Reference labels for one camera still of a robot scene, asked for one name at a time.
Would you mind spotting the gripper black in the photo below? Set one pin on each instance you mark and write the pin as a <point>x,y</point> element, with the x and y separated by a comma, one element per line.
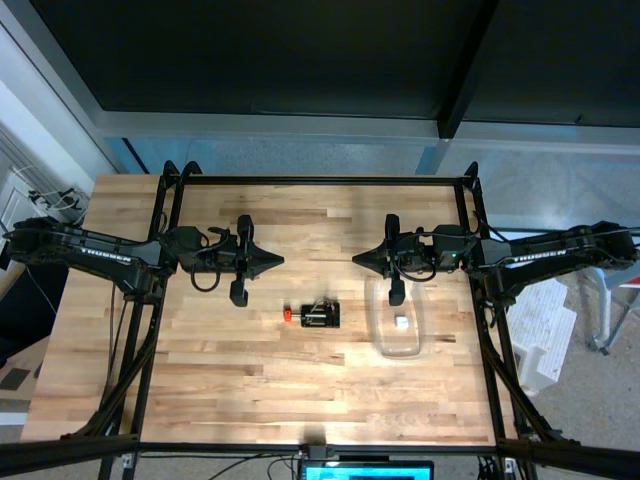
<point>243,260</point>
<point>393,259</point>

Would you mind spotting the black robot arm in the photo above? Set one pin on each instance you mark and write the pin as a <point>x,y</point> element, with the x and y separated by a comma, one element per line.
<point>535,257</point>
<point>105,252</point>

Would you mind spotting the white foam block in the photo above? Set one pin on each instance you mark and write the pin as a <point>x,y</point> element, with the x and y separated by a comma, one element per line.
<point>401,322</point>

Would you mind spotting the black vise with red knob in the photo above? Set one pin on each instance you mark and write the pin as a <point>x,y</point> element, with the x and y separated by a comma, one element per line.
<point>307,322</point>

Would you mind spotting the clear plastic tub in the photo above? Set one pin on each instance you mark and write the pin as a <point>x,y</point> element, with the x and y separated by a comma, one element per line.
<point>400,350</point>

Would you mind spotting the white foam packing piece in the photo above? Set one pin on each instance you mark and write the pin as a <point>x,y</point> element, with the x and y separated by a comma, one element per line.
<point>540,340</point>

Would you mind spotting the laptop with blue screen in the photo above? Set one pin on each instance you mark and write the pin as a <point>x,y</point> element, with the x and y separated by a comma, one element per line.
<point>365,472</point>

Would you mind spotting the black bulky case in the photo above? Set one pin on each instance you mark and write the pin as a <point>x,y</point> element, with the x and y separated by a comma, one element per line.
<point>25,310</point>

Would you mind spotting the brown cardboard box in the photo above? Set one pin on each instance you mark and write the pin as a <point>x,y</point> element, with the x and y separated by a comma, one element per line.
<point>30,350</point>

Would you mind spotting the red and white object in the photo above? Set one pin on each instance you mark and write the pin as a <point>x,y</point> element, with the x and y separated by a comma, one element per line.
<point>632,280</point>

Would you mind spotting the black flat pad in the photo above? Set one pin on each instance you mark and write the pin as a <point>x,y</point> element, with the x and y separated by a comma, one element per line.
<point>12,379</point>

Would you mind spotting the black aluminium frame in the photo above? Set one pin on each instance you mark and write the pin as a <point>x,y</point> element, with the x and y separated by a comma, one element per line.
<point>320,180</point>

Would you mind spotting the black vertical post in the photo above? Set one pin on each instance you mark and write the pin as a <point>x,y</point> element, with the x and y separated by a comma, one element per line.
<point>465,90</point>

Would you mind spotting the small black camera mount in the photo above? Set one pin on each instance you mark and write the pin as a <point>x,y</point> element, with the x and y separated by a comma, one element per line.
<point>316,451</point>

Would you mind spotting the grey metal chair frame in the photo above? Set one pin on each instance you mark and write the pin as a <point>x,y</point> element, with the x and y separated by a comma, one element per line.
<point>605,310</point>

